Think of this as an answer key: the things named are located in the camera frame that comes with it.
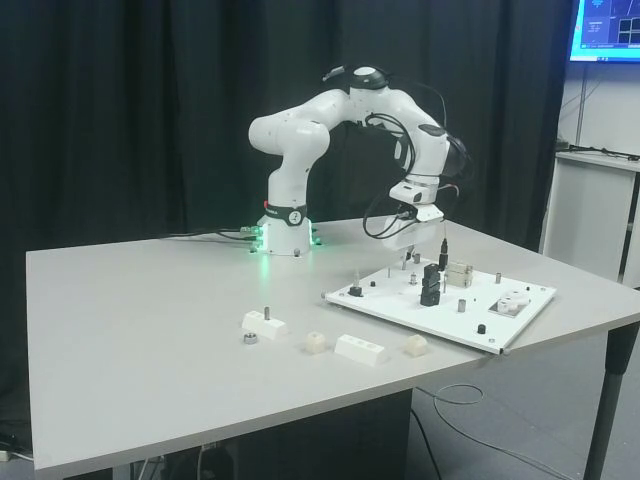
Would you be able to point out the white cabinet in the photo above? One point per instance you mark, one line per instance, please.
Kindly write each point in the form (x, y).
(590, 215)

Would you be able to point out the black D-SUB plug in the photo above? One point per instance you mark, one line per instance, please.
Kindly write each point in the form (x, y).
(431, 287)

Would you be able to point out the black curtain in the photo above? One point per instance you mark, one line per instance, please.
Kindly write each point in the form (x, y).
(150, 100)

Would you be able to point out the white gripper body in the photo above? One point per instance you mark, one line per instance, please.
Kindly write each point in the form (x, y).
(412, 234)

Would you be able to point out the small cream plug holder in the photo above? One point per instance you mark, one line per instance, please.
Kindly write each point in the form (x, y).
(315, 343)
(416, 345)

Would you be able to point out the white task board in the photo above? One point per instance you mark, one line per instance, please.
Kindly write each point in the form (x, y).
(400, 300)

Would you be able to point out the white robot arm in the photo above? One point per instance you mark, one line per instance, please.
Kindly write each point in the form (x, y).
(290, 150)

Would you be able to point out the grey Ethernet socket block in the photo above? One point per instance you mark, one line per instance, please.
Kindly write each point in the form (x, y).
(460, 276)

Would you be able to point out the white large gear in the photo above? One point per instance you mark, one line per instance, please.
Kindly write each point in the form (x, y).
(521, 299)

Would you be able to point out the white small gear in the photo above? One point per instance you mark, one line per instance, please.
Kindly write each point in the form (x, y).
(506, 304)

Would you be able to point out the grey table leg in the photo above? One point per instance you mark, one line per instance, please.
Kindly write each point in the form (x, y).
(607, 400)

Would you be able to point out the blue screen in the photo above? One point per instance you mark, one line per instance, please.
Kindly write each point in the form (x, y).
(607, 30)

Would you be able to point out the white peg holder with holes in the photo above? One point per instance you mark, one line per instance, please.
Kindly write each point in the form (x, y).
(267, 327)
(357, 351)

